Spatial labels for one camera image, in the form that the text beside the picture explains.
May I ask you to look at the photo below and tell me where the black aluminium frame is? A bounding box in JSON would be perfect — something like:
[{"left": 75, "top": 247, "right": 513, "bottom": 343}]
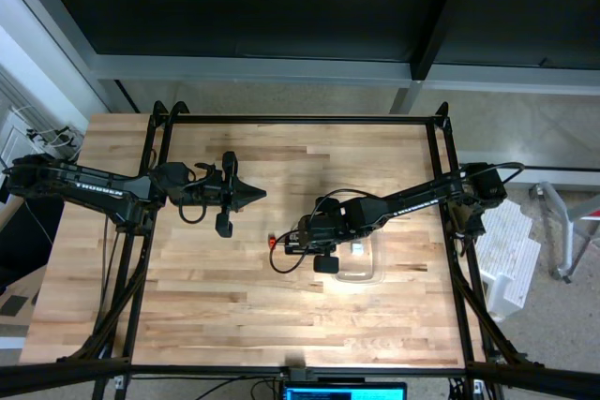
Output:
[{"left": 0, "top": 99, "right": 600, "bottom": 400}]

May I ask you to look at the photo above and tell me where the white power strip with plugs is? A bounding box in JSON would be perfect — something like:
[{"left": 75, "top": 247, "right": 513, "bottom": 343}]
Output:
[{"left": 23, "top": 124, "right": 81, "bottom": 160}]

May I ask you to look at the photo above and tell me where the black arm shoulder cable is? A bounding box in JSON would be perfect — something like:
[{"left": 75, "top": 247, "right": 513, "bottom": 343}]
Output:
[{"left": 460, "top": 160, "right": 527, "bottom": 196}]

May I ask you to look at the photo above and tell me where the laptop screen with blue edge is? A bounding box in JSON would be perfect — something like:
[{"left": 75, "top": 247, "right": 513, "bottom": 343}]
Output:
[{"left": 280, "top": 380, "right": 408, "bottom": 400}]

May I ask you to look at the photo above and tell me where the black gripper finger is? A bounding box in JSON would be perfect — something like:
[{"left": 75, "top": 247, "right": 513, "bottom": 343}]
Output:
[
  {"left": 238, "top": 177, "right": 268, "bottom": 195},
  {"left": 239, "top": 192, "right": 268, "bottom": 210}
]

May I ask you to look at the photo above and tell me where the white stepped plastic block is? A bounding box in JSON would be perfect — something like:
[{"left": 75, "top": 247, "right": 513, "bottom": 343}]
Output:
[{"left": 475, "top": 200, "right": 536, "bottom": 324}]

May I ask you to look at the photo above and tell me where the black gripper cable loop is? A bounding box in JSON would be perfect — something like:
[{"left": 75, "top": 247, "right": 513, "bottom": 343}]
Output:
[{"left": 268, "top": 230, "right": 330, "bottom": 275}]

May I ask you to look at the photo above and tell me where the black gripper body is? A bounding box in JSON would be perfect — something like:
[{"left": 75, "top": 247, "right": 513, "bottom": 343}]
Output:
[
  {"left": 298, "top": 197, "right": 351, "bottom": 275},
  {"left": 176, "top": 151, "right": 242, "bottom": 239}
]

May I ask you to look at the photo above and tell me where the clear plastic tub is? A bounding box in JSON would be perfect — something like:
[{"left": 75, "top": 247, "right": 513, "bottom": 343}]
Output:
[{"left": 333, "top": 230, "right": 386, "bottom": 286}]

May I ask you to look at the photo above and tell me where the black case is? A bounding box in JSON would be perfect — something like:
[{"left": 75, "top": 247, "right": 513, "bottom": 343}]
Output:
[{"left": 0, "top": 193, "right": 65, "bottom": 296}]

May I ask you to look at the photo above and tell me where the black low camera mount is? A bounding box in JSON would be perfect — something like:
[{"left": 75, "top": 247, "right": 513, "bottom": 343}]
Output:
[{"left": 279, "top": 362, "right": 314, "bottom": 381}]

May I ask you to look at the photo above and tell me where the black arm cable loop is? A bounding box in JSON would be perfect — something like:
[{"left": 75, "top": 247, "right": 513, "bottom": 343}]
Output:
[{"left": 177, "top": 201, "right": 208, "bottom": 225}]

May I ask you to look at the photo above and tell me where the grey metal stand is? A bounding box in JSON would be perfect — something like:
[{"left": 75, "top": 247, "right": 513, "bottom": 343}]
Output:
[{"left": 529, "top": 181, "right": 600, "bottom": 285}]

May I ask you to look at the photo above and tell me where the black vise with red knob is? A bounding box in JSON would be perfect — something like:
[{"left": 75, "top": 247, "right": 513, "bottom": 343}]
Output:
[{"left": 267, "top": 230, "right": 310, "bottom": 256}]

